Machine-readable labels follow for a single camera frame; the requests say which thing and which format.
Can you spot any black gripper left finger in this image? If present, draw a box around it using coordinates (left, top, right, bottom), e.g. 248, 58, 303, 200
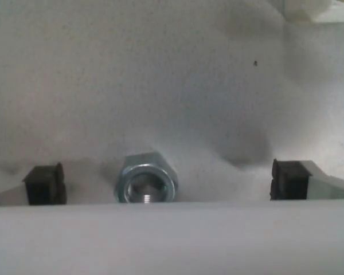
0, 162, 68, 207

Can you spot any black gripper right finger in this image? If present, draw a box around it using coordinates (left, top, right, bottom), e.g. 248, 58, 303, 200
269, 159, 344, 201

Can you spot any white task board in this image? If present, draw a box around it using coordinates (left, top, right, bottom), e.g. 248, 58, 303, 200
0, 0, 344, 207

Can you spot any metal hex bolt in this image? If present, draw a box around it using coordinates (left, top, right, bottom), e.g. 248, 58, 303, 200
114, 152, 179, 205

